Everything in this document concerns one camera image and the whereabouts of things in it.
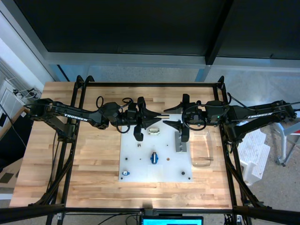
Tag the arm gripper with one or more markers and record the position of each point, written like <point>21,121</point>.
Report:
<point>186,117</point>
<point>140,119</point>

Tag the thin metal rod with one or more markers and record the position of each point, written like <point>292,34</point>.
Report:
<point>165,116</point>

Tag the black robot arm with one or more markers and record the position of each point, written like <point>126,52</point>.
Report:
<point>77,117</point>
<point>253,116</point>

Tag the silver cylinder in clamp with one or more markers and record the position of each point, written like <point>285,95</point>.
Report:
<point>154,157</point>

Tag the grey connector housing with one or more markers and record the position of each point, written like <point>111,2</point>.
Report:
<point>154,131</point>

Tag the aluminium block with holes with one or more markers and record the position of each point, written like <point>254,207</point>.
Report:
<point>178,146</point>

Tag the clear plastic tub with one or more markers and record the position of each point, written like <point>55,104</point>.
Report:
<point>199,150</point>

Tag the large blue clamp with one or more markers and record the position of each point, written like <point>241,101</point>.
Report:
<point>151,159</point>

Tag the white task board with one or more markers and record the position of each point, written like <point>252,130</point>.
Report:
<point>145,168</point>

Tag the small blue clamp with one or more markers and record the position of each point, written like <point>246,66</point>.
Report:
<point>123,173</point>

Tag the white foam block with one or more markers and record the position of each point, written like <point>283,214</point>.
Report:
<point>255,150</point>

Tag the laptop screen with blue edge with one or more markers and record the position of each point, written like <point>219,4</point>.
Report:
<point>171,221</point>

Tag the grey metal stand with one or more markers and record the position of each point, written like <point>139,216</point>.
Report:
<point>283,140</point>

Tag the black box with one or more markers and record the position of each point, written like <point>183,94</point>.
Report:
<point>9,150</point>

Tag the white cabinet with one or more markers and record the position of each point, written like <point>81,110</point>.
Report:
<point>7,93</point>

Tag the brown cardboard box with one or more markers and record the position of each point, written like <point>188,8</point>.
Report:
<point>12,167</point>

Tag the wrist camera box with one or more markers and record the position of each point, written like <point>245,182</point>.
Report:
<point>132,107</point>

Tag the black aluminium frame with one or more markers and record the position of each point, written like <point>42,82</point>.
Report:
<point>140,84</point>

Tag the black window post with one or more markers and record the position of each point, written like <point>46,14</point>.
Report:
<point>219,35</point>

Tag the small black camera mount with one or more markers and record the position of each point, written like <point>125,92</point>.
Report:
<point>150,212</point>

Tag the silver corner bracket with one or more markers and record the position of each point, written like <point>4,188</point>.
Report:
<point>239,218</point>
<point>59,216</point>

